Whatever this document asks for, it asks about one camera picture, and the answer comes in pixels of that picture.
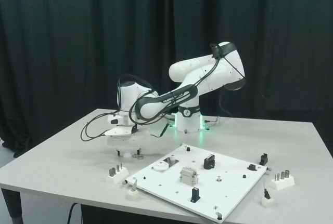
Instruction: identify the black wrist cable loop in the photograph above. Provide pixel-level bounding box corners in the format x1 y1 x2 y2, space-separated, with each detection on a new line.
80 74 155 142

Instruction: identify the dark table leg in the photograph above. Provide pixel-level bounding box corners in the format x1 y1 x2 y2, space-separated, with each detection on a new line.
0 187 21 224

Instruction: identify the black curtain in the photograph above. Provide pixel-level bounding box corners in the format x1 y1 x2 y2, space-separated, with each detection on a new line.
0 0 333 159

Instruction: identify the black cable under table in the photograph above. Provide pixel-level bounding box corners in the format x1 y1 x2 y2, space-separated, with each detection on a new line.
69 202 82 224

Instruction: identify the black Ethernet plug with cable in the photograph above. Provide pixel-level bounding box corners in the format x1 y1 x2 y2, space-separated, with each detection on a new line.
262 178 271 200

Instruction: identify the white task board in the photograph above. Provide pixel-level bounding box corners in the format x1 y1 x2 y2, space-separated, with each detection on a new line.
126 143 268 221

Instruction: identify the white peg holder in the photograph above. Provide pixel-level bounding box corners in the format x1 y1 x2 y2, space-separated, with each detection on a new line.
269 176 296 191
105 168 130 184

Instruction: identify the beige waterproof plug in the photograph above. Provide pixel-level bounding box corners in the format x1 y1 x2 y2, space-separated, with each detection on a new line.
179 166 200 183

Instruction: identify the small white wrist camera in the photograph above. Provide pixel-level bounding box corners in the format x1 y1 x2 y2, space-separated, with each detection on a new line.
107 115 121 126

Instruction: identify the white large gear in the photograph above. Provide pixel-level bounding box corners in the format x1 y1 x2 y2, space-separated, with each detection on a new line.
152 162 169 173

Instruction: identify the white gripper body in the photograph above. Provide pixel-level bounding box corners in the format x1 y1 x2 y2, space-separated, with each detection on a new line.
106 133 160 152

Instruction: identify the black base cable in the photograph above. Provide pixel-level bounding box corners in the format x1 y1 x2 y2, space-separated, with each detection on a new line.
202 88 236 131

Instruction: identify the thin black elbow cable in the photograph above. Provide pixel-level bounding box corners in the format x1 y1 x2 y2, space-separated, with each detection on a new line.
210 43 269 103

